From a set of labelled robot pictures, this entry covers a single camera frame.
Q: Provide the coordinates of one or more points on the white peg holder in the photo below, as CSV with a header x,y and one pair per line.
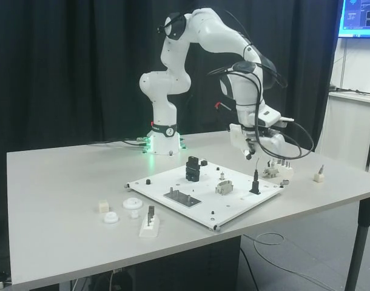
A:
x,y
285,172

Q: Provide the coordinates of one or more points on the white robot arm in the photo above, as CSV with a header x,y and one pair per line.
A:
x,y
173,85

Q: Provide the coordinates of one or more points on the black curtain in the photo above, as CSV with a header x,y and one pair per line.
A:
x,y
66,60

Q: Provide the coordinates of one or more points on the white task board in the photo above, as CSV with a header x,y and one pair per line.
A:
x,y
233,206

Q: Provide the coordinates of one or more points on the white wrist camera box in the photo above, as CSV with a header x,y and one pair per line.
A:
x,y
268,116

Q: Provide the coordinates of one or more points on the grey waterproof plug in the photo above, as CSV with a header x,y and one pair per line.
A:
x,y
270,173

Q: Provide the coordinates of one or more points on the white cube holder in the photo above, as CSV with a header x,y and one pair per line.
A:
x,y
102,206

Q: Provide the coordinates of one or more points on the black Ethernet plug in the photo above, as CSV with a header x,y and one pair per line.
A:
x,y
255,179

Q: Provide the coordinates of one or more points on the metal bolt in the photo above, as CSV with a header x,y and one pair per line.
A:
x,y
285,182

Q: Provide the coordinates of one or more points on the metal BNC plug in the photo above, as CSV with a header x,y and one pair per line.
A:
x,y
222,175

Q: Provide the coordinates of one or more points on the white medium gear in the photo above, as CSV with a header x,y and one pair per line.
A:
x,y
111,219

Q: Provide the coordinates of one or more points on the blue display screen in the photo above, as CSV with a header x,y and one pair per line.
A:
x,y
359,18

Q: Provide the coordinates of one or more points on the black D-SUB plug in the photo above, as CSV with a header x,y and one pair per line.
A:
x,y
193,169

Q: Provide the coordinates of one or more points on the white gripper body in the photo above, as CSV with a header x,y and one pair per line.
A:
x,y
236,135

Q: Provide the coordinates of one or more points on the black table leg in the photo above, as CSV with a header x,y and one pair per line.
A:
x,y
362,242

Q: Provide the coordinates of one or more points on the white large gear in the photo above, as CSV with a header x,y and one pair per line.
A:
x,y
133,203

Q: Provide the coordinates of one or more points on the grey USB plug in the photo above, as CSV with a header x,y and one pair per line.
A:
x,y
151,211

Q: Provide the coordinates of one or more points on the small white holder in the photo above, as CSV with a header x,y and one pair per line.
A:
x,y
319,178

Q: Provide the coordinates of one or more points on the long white plug holder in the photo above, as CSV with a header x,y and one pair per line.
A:
x,y
150,231

